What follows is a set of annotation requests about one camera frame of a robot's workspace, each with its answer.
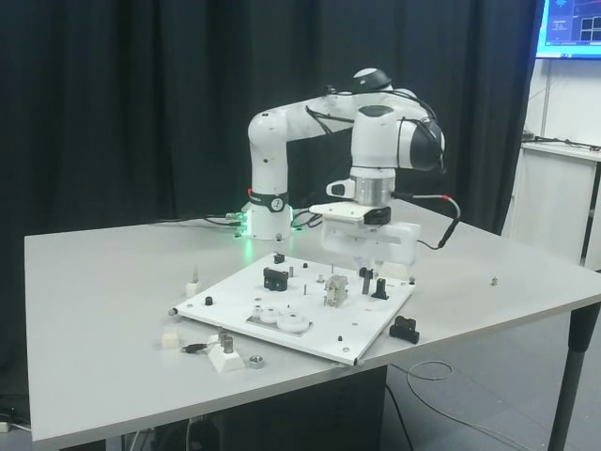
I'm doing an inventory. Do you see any white mounting plate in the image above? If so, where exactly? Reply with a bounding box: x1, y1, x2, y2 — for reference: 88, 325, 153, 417
308, 203, 372, 226

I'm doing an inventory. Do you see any black cabinet under table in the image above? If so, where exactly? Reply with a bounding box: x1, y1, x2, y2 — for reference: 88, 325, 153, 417
120, 364, 389, 451

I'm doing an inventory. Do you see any blue screen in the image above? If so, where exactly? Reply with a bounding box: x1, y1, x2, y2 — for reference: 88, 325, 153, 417
534, 0, 601, 61

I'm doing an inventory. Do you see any white cabinet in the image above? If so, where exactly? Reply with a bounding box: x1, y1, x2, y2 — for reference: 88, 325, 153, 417
504, 139, 601, 272

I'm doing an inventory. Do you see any silver flange ring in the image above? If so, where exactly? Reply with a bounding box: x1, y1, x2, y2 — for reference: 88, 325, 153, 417
352, 176, 395, 208

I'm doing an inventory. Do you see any white task board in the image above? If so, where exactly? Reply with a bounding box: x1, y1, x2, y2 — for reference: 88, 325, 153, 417
167, 252, 418, 367

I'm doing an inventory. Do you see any beige waterproof plug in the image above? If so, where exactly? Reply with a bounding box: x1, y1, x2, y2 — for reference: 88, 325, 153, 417
322, 274, 351, 311

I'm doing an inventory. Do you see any grey floor cable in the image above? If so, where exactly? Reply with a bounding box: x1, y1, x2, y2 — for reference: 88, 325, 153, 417
388, 359, 567, 451

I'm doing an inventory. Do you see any white large gear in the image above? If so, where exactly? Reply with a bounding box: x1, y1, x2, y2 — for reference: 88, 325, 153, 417
276, 311, 312, 334

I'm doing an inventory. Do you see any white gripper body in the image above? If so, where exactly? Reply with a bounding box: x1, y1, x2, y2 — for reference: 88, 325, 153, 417
320, 221, 421, 265

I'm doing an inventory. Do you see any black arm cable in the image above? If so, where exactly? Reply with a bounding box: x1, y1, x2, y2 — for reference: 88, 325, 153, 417
304, 84, 447, 176

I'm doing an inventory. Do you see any dark table leg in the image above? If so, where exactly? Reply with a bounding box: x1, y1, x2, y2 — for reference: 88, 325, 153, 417
547, 304, 591, 451

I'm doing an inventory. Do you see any black curtain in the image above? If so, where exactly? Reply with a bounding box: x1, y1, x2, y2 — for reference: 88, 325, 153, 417
0, 0, 542, 427

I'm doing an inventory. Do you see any white multi peg holder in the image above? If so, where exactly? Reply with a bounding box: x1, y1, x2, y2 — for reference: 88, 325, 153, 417
208, 345, 244, 374

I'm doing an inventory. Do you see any black base cable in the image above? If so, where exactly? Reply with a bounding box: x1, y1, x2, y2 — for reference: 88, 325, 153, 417
157, 211, 250, 227

